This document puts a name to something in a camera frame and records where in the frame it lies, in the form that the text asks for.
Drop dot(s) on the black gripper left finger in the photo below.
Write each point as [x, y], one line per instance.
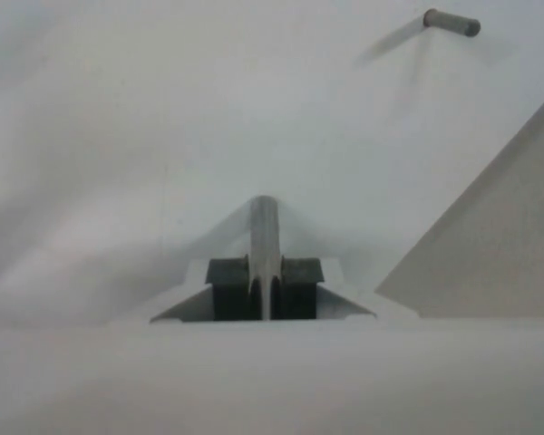
[226, 290]

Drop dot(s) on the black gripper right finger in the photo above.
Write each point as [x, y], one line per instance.
[301, 290]

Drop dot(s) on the thin metal round peg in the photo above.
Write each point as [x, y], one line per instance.
[453, 22]

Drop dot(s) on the white task board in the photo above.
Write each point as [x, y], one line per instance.
[163, 136]

